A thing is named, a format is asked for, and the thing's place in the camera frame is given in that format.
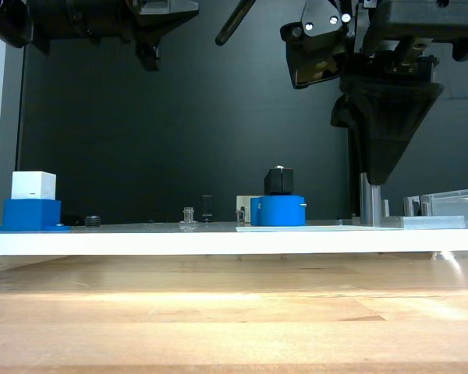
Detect silver metal cylinder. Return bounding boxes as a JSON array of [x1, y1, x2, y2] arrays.
[[359, 171, 384, 228]]

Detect blue square mount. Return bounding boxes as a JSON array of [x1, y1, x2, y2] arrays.
[[0, 198, 72, 233]]

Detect blue round mount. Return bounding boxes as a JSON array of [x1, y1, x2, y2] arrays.
[[250, 193, 308, 228]]

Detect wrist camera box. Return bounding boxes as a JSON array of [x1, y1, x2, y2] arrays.
[[279, 0, 352, 90]]

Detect beige connector housing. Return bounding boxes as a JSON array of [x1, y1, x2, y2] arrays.
[[236, 195, 253, 226]]

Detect grey metal holder block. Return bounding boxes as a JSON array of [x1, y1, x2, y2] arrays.
[[381, 194, 466, 231]]

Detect white taskboard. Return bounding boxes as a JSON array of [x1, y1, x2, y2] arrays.
[[0, 222, 468, 258]]

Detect black split clamp block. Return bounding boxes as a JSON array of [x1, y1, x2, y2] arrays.
[[263, 164, 295, 196]]

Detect clear plastic tub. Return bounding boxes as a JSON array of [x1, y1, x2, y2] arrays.
[[415, 185, 468, 231]]

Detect small clear fitting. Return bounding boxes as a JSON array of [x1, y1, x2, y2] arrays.
[[178, 206, 199, 230]]

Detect grey metal window frame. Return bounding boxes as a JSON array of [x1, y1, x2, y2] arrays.
[[0, 26, 24, 231]]

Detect white cube block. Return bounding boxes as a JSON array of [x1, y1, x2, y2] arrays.
[[10, 170, 58, 201]]

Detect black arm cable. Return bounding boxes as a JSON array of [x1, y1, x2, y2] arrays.
[[214, 0, 257, 47]]

